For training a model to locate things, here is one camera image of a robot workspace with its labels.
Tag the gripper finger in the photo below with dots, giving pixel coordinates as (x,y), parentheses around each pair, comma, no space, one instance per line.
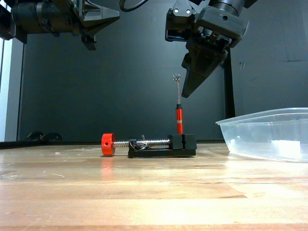
(202,62)
(185,62)
(96,27)
(109,15)

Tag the red RCA connector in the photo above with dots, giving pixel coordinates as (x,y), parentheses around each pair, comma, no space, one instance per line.
(179,118)

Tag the black clamp with red knob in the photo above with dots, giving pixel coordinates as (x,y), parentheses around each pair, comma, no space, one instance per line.
(183,144)

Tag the clear plastic tub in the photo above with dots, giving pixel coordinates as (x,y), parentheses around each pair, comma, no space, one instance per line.
(252,134)

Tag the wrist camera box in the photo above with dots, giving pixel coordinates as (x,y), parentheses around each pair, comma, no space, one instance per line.
(179,24)

